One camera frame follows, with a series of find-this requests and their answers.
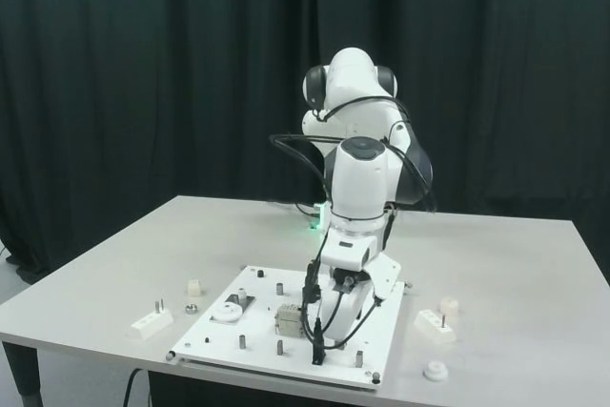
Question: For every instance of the metal bolt nut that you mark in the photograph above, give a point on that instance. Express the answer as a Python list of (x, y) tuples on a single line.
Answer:
[(191, 307)]

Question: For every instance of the large metal square peg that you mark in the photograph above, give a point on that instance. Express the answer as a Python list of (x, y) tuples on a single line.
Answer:
[(359, 359)]

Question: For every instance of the small cream plug holder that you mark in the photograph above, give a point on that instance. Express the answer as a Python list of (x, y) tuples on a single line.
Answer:
[(449, 307), (193, 287)]

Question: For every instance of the white task board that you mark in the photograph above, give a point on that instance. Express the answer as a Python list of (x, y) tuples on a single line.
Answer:
[(224, 340)]

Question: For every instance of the white peg holder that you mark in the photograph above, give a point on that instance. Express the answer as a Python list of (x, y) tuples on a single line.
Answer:
[(431, 326), (150, 326)]

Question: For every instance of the black Ethernet plug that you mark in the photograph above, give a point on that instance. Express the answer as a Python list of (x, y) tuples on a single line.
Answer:
[(317, 353)]

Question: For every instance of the black table leg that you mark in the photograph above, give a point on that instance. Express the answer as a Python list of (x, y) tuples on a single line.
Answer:
[(21, 373)]

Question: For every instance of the black D-SUB plug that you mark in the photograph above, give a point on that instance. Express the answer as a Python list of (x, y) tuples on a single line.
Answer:
[(311, 288)]

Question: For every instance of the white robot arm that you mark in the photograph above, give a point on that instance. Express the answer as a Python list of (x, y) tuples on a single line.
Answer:
[(352, 173)]

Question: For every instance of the white medium gear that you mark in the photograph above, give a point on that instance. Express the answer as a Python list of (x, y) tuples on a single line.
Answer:
[(436, 370)]

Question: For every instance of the black curtain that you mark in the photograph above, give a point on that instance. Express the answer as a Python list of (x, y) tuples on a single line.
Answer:
[(143, 68)]

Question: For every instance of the white small gear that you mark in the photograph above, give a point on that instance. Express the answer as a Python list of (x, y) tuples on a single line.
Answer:
[(242, 293)]

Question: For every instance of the beige waterproof plug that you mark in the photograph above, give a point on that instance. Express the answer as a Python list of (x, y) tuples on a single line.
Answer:
[(287, 320)]

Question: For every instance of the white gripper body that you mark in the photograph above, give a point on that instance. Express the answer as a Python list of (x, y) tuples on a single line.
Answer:
[(343, 321)]

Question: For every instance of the white large gear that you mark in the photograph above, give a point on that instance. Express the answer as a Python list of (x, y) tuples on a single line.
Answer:
[(227, 314)]

